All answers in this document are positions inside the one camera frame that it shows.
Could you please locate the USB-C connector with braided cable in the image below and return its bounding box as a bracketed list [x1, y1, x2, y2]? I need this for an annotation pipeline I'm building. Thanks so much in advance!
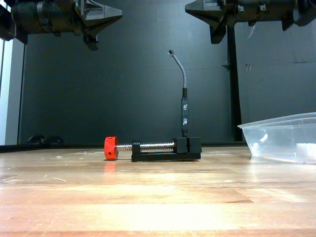
[167, 48, 191, 115]

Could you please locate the black USB-C socket adapter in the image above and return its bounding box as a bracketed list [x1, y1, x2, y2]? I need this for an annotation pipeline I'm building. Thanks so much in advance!
[180, 113, 191, 138]

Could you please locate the clear plastic tub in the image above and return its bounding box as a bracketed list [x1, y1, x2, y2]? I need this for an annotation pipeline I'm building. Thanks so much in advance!
[237, 112, 316, 165]

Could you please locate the black vise with orange knob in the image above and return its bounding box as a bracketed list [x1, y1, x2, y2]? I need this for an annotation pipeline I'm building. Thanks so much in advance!
[103, 135, 202, 163]

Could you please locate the small white block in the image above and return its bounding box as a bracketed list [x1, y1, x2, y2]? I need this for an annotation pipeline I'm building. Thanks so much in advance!
[295, 142, 316, 156]

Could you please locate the black upright post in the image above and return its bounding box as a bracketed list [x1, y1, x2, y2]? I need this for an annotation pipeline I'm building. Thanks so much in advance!
[226, 26, 243, 143]

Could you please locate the black aluminium table frame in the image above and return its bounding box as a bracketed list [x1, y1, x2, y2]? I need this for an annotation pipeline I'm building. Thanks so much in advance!
[0, 134, 250, 153]

